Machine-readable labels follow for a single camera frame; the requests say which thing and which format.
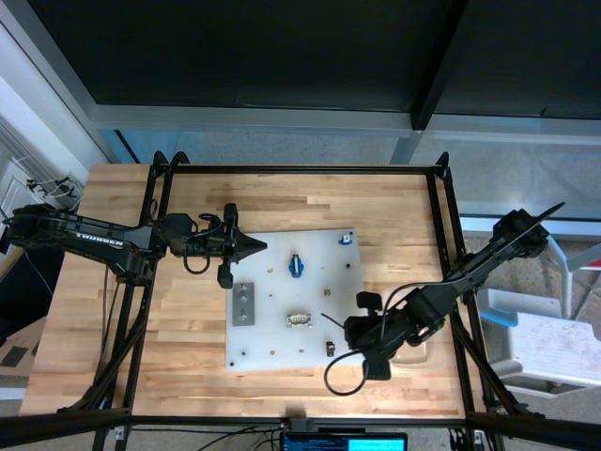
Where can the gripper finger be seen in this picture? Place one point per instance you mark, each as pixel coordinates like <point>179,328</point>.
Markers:
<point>244,240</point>
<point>360,326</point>
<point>243,253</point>
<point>361,342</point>

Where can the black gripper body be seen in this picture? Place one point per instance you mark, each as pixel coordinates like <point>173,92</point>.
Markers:
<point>392,333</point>
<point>220,244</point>

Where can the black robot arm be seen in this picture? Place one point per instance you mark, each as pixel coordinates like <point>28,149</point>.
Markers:
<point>493,249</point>
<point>94,237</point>

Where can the black USB hub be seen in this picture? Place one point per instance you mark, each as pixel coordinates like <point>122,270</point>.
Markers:
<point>330,348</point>

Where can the clear plastic container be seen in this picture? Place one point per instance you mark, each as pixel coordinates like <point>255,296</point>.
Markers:
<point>415,356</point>

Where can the beige connector housing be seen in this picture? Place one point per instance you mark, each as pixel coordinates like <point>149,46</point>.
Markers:
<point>299,321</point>

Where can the silver bar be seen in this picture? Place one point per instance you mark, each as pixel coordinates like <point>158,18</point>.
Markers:
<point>296,262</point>

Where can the blue clamp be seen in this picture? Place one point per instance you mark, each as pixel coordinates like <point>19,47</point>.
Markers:
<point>296,275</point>

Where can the grey metal plate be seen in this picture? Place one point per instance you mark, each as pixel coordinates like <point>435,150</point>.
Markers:
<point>243,319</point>

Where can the white board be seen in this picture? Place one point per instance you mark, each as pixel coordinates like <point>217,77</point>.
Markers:
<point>263,329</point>

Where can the blue socket holder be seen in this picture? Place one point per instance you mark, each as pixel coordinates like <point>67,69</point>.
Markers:
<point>340,242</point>

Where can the laptop screen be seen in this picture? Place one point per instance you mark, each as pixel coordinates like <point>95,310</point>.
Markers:
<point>328,444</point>

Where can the black case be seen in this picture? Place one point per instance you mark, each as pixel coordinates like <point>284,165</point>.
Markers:
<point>19,291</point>

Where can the brown cardboard box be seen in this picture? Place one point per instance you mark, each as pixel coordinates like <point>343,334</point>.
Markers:
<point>28,338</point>

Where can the grey table camera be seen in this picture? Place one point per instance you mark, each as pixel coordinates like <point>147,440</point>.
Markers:
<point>300,424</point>

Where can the silver partition frame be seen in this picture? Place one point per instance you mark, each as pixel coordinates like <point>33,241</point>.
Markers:
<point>235,115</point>

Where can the black table frame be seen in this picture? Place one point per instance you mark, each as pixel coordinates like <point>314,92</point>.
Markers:
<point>540,426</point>

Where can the white chair frame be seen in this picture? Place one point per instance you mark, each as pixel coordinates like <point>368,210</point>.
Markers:
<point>563,282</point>

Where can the black partition post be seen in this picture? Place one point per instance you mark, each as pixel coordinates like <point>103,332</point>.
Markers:
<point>436,70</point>

